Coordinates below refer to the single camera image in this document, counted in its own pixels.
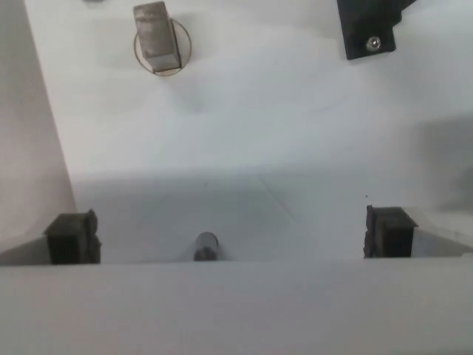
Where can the black plug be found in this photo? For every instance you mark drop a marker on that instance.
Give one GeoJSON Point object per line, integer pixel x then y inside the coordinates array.
{"type": "Point", "coordinates": [369, 26]}

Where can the white task board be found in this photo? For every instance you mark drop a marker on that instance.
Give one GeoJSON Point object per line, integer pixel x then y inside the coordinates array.
{"type": "Point", "coordinates": [258, 129]}

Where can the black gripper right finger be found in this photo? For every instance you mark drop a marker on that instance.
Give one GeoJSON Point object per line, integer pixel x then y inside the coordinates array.
{"type": "Point", "coordinates": [391, 236]}

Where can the metal square peg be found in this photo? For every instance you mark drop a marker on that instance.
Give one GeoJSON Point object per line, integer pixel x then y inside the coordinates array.
{"type": "Point", "coordinates": [155, 35]}

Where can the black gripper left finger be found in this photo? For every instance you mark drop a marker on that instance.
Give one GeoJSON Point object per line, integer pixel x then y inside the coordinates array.
{"type": "Point", "coordinates": [72, 240]}

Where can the metal round peg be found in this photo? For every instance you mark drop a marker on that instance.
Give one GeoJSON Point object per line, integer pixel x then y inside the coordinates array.
{"type": "Point", "coordinates": [205, 247]}

